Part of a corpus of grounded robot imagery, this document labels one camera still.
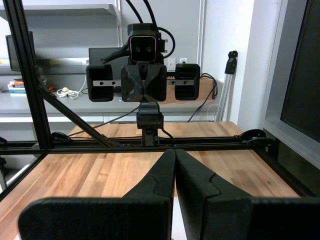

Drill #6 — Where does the brown cardboard box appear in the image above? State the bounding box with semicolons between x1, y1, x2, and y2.
159;75;216;105

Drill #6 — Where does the stack of books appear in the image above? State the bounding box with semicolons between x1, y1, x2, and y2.
7;79;27;97

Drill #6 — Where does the braided black cable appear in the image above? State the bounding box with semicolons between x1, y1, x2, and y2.
100;45;131;64

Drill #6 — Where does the black power cable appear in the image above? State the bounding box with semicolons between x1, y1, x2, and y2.
186;72;219;123

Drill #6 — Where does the short black base cable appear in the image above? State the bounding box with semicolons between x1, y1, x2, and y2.
154;126;176;141

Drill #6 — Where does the dark computer monitor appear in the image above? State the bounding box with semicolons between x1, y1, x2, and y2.
88;47;131;74
5;30;35;74

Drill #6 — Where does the thin black cable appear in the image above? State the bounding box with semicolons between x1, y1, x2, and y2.
66;106;141;138

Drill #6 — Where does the grey wall shelf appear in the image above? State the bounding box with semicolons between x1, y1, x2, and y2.
0;3;123;46

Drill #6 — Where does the coiled white cable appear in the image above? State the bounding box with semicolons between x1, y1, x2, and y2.
56;86;80;100

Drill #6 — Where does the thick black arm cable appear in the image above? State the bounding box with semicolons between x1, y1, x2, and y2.
142;0;158;26
124;0;145;25

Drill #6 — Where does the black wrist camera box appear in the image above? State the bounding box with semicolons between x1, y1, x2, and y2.
129;35;158;63

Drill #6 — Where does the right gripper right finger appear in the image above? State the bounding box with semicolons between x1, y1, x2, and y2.
174;148;320;240

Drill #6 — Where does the large dark screen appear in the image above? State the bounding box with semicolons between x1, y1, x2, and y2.
263;0;320;161

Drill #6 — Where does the silver black tripod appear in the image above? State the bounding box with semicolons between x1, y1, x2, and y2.
215;50;239;123

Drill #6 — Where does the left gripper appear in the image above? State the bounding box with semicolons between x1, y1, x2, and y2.
85;59;201;103

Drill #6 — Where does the looped black camera cable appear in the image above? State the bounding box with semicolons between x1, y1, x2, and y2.
156;26;176;61

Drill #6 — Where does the black aluminium frame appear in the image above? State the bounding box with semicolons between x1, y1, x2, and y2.
0;0;317;202

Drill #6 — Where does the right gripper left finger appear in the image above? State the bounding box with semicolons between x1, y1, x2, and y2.
17;148;176;240

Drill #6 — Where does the white wall cable trunking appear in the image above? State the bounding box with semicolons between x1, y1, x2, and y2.
0;57;90;68

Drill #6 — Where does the grey desk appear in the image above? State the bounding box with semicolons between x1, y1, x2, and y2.
0;74;225;124

